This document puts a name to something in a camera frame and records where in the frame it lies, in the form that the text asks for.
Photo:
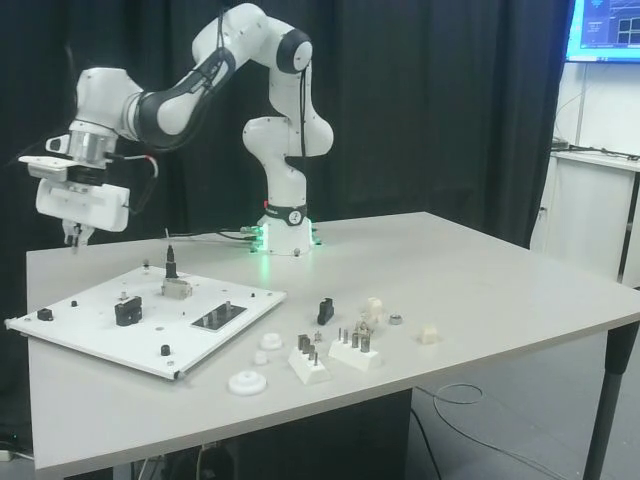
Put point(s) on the wrist camera on white plate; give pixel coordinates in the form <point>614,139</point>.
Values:
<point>47,167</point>

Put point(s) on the metal BNC plug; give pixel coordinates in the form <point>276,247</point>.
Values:
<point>397,318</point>

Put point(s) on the black D-SUB plug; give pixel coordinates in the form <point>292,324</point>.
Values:
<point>325,311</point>

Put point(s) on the black curtain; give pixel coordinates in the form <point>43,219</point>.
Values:
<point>450,100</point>

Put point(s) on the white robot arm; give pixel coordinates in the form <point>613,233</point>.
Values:
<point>280,125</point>

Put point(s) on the black table leg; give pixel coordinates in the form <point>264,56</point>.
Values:
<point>607,400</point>

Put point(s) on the white small gear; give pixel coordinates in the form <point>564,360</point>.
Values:
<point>261,357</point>

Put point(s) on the white cube plug holder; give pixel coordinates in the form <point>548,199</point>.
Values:
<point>376,307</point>

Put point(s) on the blue screen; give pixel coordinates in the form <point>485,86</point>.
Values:
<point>605,30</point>

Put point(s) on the white round peg holder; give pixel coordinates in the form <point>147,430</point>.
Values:
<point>355,356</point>

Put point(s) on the white square peg holder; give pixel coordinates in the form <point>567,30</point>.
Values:
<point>310,370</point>

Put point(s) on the white large gear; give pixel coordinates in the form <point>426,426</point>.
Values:
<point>247,384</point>

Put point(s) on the white task board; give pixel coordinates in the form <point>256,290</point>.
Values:
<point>100,335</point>

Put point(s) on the thick metal square peg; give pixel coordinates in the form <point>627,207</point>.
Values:
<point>302,343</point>

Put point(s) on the black box below table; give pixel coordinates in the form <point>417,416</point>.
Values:
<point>300,440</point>

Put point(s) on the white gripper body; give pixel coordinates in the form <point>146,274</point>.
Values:
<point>85,205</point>

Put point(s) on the white medium gear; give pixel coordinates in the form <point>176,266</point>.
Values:
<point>270,342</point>

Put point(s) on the white low plug holder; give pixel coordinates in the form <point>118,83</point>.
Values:
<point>426,335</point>

